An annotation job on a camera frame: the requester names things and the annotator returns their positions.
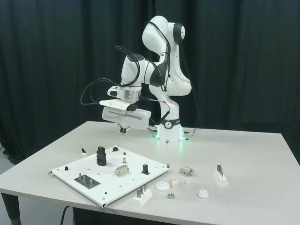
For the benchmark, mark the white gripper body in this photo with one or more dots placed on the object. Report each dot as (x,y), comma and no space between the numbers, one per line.
(138,118)

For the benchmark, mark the clear Ethernet plug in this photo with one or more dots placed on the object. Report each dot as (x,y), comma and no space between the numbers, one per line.
(122,134)

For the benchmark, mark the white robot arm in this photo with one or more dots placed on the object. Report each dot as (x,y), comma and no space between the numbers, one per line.
(174,70)

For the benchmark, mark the flat white mounting plate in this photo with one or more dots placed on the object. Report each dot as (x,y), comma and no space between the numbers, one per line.
(112,103)

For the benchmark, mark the metal BNC plug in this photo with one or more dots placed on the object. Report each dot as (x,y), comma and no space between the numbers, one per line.
(123,159)

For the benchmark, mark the black USB plug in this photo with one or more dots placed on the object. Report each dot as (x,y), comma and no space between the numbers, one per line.
(82,149)

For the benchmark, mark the small white USB holder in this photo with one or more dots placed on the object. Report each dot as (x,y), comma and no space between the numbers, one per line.
(83,154)

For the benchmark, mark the white task board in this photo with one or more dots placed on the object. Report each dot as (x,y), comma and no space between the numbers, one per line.
(131,182)

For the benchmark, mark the metal round peg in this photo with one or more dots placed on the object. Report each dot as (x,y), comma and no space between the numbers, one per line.
(138,193)
(145,187)
(142,190)

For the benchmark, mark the white large gear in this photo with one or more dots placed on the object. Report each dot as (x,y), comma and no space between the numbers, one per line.
(161,186)

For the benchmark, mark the beige waterproof plug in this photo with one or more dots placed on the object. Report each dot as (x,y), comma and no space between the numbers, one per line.
(185,171)

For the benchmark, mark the white round peg holder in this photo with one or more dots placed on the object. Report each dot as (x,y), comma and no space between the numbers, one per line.
(143,199)

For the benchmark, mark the cream plug holder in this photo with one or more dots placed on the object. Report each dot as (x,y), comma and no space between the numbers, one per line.
(174,183)

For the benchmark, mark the black equipment box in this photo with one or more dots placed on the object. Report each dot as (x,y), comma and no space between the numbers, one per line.
(98,216)

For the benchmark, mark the black curtain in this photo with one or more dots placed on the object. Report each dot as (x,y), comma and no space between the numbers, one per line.
(58,58)

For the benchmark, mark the metal square peg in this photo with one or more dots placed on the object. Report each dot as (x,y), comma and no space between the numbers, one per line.
(220,173)
(222,176)
(219,168)

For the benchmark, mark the white medium gear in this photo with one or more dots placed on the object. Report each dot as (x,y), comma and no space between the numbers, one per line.
(203,193)

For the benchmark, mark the white square peg holder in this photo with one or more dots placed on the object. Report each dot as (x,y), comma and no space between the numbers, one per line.
(221,181)

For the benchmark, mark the black table leg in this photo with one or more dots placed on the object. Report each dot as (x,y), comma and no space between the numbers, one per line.
(10,208)

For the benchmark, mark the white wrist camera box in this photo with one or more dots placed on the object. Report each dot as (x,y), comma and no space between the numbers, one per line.
(115,92)

